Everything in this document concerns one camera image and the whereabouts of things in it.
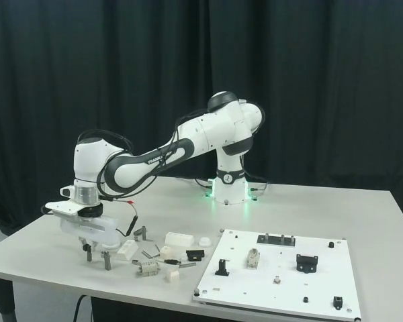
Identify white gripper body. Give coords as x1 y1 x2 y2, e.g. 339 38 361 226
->
58 215 119 246

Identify small white peg holder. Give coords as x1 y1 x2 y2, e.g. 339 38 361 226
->
116 239 136 261

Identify long white peg holder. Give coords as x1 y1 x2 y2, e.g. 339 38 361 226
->
164 231 196 248

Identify thin black rod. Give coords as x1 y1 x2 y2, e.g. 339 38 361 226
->
126 213 139 236

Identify beige waterproof plug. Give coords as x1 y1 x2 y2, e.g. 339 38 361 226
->
132 260 161 278

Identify black table leg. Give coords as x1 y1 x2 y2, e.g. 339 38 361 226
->
0 276 15 322

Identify black USB plug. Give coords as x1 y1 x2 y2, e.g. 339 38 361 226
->
185 249 206 262

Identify black curtains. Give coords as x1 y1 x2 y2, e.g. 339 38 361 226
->
0 0 403 233

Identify white task board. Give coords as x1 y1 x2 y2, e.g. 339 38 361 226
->
191 229 362 321

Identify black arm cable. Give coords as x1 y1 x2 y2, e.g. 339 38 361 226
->
78 129 136 159
96 109 210 203

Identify black floor cable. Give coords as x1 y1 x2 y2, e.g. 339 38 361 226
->
75 294 89 322

